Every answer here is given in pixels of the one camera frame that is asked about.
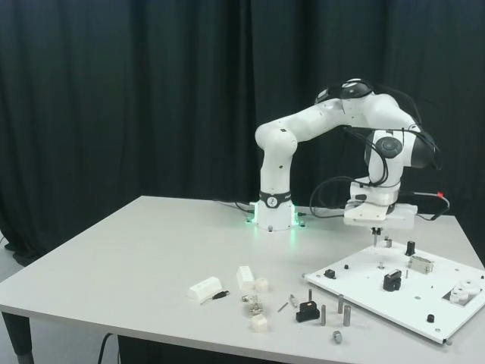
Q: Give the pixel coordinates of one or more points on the black plug block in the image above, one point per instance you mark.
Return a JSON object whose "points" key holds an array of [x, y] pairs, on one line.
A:
{"points": [[306, 311]]}

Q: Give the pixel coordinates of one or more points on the white large gear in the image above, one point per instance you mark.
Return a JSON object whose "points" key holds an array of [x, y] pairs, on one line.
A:
{"points": [[468, 287]]}

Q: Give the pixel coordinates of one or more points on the white task board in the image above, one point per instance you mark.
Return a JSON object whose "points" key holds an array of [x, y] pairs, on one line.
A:
{"points": [[363, 288]]}

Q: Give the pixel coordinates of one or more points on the white small gear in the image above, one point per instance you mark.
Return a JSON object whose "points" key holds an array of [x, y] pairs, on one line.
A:
{"points": [[453, 299]]}

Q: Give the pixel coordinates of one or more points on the small metal bolt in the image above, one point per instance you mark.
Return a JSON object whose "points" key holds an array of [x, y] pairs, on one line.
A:
{"points": [[293, 300]]}

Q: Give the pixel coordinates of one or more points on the thick metal peg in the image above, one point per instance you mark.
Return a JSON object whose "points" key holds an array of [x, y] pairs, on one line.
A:
{"points": [[347, 315]]}

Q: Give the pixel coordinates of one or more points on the small white block holder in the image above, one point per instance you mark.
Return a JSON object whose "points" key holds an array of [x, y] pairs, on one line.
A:
{"points": [[257, 324], [261, 285]]}

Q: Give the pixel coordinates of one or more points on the black curtains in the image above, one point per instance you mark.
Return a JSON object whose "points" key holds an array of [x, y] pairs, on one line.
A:
{"points": [[113, 95]]}

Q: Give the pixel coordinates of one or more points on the thin metal pin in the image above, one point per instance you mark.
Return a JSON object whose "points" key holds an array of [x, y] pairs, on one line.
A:
{"points": [[282, 307]]}

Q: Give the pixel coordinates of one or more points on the long white peg holder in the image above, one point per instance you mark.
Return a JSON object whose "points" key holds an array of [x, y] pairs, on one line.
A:
{"points": [[204, 289]]}

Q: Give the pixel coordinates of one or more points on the dark table leg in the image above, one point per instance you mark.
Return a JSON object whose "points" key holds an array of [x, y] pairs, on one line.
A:
{"points": [[17, 337]]}

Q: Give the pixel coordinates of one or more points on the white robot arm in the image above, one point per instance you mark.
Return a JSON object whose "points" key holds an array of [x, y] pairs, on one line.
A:
{"points": [[273, 167]]}

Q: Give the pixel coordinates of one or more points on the short white peg holder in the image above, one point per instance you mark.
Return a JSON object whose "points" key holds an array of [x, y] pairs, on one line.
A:
{"points": [[245, 277]]}

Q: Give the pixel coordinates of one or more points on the white medium gear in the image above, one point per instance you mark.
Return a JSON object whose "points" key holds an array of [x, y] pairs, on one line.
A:
{"points": [[458, 294]]}

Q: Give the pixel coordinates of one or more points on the short thin metal peg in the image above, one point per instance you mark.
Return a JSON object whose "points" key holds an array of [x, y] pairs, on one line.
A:
{"points": [[309, 296]]}

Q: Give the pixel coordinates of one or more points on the metal D-SUB plug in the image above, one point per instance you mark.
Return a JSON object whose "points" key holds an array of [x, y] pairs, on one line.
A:
{"points": [[252, 305]]}

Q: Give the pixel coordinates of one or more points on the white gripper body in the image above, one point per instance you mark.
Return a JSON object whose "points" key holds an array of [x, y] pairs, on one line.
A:
{"points": [[401, 218]]}

